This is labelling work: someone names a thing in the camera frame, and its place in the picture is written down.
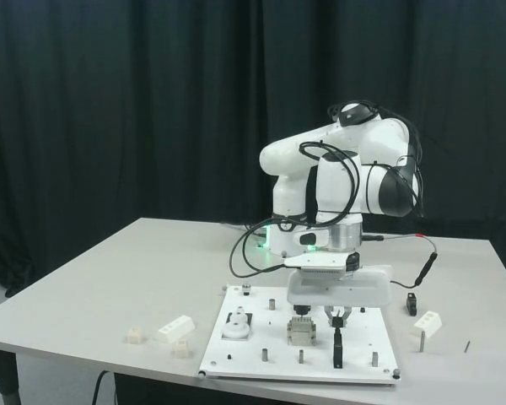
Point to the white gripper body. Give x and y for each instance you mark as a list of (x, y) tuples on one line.
[(362, 291)]

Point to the black USB plug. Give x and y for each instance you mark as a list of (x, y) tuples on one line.
[(338, 348)]

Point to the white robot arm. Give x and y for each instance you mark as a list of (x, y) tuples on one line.
[(295, 156)]

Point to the black waterproof plug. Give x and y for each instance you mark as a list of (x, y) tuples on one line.
[(302, 310)]

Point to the metal square peg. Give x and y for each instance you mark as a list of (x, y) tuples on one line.
[(375, 359)]

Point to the white wedge holder with holes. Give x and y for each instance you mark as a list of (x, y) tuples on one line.
[(428, 325)]

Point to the white task board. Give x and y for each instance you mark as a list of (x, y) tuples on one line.
[(253, 350)]

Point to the white small gear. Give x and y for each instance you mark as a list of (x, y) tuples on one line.
[(238, 314)]

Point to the white medium gear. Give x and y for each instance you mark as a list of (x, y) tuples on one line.
[(236, 331)]

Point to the small white cube holder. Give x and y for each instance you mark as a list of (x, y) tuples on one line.
[(181, 348), (135, 336)]

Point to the long white holder with holes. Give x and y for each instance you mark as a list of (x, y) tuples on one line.
[(175, 330)]

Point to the black curtain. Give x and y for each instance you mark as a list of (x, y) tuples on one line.
[(109, 84)]

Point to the dark table leg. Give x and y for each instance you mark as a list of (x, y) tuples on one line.
[(2, 375)]

